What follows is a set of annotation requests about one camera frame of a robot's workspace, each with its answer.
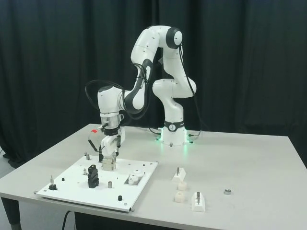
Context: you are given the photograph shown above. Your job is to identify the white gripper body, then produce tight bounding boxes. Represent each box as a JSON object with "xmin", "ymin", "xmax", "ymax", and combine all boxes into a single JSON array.
[{"xmin": 100, "ymin": 131, "xmax": 126, "ymax": 157}]

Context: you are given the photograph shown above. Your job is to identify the white square peg holder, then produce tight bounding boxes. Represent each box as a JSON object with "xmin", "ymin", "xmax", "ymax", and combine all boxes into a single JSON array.
[{"xmin": 171, "ymin": 167, "xmax": 187, "ymax": 182}]

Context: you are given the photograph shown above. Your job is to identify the white round peg holder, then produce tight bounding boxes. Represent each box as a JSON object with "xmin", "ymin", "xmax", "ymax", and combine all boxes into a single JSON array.
[{"xmin": 191, "ymin": 191, "xmax": 206, "ymax": 213}]

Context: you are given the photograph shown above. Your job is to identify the thin black rod, red tag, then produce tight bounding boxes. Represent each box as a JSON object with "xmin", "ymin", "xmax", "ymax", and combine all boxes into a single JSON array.
[{"xmin": 87, "ymin": 129, "xmax": 103, "ymax": 153}]

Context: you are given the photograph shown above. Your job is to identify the black D-SUB plug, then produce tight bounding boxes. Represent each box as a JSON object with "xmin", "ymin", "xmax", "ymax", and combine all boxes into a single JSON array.
[{"xmin": 86, "ymin": 164, "xmax": 100, "ymax": 188}]

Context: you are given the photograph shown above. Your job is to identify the white task board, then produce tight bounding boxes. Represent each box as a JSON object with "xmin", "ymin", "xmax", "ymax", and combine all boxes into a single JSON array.
[{"xmin": 33, "ymin": 154, "xmax": 159, "ymax": 213}]

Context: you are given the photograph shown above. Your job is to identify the black curtain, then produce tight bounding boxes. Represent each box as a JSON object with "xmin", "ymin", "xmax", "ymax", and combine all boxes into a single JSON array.
[{"xmin": 0, "ymin": 0, "xmax": 307, "ymax": 166}]

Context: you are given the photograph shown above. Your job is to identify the black table leg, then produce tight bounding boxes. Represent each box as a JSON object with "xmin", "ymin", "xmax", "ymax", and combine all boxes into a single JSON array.
[{"xmin": 1, "ymin": 196, "xmax": 20, "ymax": 230}]

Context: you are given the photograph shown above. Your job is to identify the black base cable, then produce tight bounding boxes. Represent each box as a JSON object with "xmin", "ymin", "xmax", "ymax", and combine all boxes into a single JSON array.
[{"xmin": 147, "ymin": 126, "xmax": 164, "ymax": 135}]

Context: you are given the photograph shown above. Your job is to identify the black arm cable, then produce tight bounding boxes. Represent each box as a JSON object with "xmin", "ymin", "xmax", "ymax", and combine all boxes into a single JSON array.
[
  {"xmin": 84, "ymin": 63, "xmax": 154, "ymax": 120},
  {"xmin": 177, "ymin": 43, "xmax": 204, "ymax": 139}
]

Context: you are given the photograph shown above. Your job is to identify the black floor cable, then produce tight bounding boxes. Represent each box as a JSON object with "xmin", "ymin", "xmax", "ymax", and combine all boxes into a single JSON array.
[{"xmin": 62, "ymin": 210, "xmax": 74, "ymax": 230}]

